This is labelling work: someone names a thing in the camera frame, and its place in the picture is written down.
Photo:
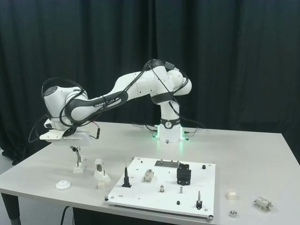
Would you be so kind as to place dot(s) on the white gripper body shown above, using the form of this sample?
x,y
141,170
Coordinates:
x,y
79,139

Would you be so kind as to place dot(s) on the medium metal round peg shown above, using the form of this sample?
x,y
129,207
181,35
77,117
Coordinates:
x,y
79,159

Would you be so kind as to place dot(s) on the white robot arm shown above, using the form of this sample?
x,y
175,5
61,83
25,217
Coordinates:
x,y
140,82

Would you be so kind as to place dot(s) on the white round peg holder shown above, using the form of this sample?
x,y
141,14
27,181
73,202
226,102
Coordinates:
x,y
79,168

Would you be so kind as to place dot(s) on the thick metal square peg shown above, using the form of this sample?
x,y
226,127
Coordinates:
x,y
98,167

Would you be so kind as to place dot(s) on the white square peg holder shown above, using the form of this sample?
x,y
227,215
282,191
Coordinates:
x,y
102,175

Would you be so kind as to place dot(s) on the short metal round peg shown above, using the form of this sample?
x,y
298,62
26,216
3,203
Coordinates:
x,y
181,190

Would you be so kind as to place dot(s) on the thin black rod red tag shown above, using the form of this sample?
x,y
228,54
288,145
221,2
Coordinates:
x,y
97,132

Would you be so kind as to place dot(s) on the flat white mounting plate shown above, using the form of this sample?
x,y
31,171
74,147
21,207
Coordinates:
x,y
51,136

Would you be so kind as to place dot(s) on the white large gear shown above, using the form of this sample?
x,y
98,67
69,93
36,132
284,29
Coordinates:
x,y
63,184

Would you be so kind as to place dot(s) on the black upright plug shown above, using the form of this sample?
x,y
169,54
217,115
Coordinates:
x,y
126,180

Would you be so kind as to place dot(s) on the beige multi-pin connector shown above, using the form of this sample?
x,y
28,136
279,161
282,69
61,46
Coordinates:
x,y
263,202
147,177

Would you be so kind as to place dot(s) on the white task board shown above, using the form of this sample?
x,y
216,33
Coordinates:
x,y
152,197

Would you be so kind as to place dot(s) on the dark table leg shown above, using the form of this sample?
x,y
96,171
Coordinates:
x,y
9,208

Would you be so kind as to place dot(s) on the metal BNC plug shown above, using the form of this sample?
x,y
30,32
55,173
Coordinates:
x,y
161,188

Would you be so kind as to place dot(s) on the black curtain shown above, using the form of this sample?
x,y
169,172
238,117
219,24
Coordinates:
x,y
70,35

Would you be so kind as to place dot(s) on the black D-SUB plug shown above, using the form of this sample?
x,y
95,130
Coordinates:
x,y
184,174

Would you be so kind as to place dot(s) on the metal bolt with black base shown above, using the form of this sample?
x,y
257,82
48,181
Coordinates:
x,y
199,202

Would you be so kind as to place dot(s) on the small cream block holder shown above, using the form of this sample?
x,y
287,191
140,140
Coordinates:
x,y
231,193

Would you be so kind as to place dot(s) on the metal hex nut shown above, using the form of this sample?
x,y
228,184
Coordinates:
x,y
232,213

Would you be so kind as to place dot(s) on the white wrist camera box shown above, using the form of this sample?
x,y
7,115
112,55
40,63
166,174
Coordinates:
x,y
49,124

